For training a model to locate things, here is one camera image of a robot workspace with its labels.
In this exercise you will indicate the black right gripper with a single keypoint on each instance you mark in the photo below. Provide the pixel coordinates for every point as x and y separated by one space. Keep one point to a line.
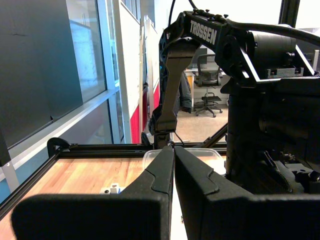
287 175

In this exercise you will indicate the clear plastic tub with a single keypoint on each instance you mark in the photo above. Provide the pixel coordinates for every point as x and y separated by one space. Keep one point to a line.
207 158

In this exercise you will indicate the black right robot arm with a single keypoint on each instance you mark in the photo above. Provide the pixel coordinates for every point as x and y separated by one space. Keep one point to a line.
202 32

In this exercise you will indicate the white red partition panel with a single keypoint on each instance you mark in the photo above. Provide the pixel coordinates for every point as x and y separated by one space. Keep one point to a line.
130 75

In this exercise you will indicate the black office chair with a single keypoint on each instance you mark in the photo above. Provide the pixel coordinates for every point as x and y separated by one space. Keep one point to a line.
207 77

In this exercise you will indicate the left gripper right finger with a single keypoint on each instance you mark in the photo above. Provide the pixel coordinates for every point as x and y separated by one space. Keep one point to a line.
250 220

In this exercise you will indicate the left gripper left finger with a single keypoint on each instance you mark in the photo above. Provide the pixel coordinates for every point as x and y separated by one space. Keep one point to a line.
100 217

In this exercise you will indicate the dark hanging jacket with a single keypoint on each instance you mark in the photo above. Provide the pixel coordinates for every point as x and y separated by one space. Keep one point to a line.
186 100

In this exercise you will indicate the grey metal window frame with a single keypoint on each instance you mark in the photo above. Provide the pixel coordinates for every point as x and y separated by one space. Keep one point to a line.
75 117

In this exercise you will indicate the black aluminium frame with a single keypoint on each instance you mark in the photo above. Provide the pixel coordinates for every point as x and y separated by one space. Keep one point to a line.
100 150

